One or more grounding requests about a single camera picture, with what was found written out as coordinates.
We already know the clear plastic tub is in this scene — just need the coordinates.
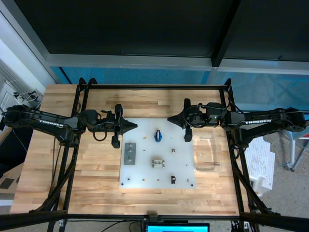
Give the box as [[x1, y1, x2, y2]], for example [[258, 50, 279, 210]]
[[192, 133, 222, 174]]

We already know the black wall column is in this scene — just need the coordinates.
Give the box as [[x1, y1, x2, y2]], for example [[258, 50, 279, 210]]
[[211, 0, 241, 68]]

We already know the black table camera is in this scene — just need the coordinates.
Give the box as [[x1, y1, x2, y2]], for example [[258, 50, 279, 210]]
[[146, 210, 162, 222]]

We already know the cardboard box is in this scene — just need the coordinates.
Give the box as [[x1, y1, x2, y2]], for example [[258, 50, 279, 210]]
[[0, 162, 25, 194]]

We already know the grey metal plate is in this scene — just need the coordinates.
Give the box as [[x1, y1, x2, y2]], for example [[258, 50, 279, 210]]
[[123, 142, 137, 166]]

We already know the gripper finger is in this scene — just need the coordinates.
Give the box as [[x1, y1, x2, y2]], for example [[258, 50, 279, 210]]
[[167, 110, 185, 121], [167, 119, 187, 129], [122, 117, 138, 127], [121, 125, 138, 135]]

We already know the silver metal stand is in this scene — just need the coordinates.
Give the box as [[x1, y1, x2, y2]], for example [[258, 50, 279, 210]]
[[280, 128, 309, 173]]

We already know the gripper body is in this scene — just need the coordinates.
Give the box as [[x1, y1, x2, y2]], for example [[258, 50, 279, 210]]
[[97, 103, 125, 148], [183, 98, 209, 143]]

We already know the black table frame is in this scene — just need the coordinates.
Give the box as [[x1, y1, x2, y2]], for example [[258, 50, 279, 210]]
[[0, 76, 309, 232]]

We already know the laptop screen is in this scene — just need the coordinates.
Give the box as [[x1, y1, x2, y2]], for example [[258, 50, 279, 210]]
[[144, 222, 211, 232]]

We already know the white taskboard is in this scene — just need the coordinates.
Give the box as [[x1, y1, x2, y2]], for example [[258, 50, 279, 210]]
[[118, 117, 197, 189]]

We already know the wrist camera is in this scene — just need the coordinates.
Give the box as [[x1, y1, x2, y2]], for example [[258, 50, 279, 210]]
[[190, 108, 206, 123], [100, 115, 115, 129]]

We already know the white foam block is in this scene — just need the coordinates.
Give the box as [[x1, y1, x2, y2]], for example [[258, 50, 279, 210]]
[[244, 139, 276, 198]]

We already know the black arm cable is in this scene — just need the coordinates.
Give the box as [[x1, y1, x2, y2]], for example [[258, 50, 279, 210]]
[[92, 130, 108, 142]]

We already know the tangled cable bundle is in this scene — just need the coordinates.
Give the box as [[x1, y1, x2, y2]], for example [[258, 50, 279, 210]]
[[13, 89, 42, 103]]

